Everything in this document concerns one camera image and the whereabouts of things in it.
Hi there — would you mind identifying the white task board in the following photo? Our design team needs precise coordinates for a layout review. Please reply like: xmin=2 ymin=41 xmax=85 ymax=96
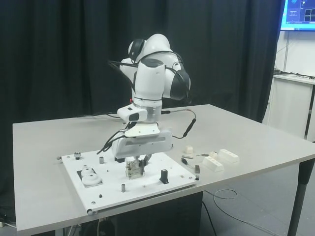
xmin=56 ymin=147 xmax=200 ymax=215

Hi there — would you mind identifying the black curtain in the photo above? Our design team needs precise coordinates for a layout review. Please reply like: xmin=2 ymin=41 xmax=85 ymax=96
xmin=0 ymin=0 xmax=287 ymax=222

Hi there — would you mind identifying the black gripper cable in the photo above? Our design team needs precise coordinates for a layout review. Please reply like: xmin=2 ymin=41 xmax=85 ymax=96
xmin=96 ymin=122 xmax=132 ymax=156

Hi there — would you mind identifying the long white peg holder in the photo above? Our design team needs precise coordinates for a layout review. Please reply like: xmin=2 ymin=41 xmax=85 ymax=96
xmin=202 ymin=157 xmax=224 ymax=173
xmin=218 ymin=148 xmax=240 ymax=164

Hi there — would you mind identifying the thin black rod on wire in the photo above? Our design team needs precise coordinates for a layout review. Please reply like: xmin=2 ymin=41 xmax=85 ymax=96
xmin=161 ymin=108 xmax=198 ymax=140

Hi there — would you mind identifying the white cabinet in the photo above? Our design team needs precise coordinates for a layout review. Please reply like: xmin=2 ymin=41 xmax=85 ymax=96
xmin=260 ymin=71 xmax=315 ymax=144

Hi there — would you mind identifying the small black plug with wire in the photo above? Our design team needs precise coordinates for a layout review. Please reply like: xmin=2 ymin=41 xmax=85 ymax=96
xmin=181 ymin=158 xmax=194 ymax=170

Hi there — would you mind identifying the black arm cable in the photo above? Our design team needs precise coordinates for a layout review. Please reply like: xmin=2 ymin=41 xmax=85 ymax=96
xmin=107 ymin=50 xmax=193 ymax=105

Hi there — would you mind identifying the dark table leg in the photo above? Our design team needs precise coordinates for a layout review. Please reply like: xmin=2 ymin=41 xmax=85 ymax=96
xmin=293 ymin=161 xmax=311 ymax=236

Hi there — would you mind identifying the black table cable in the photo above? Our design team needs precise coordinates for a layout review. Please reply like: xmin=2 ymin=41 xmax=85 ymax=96
xmin=80 ymin=112 xmax=124 ymax=120

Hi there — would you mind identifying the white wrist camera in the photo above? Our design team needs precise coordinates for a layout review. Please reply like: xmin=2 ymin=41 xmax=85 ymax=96
xmin=117 ymin=105 xmax=148 ymax=122

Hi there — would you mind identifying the thin grey floor cable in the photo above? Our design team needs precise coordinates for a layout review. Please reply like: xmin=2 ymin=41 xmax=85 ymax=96
xmin=212 ymin=188 xmax=250 ymax=236

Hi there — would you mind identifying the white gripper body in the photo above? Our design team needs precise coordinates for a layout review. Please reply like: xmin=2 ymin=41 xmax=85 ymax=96
xmin=112 ymin=129 xmax=174 ymax=159

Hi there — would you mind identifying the blue screen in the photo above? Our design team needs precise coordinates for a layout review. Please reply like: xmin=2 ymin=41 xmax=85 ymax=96
xmin=280 ymin=0 xmax=315 ymax=32

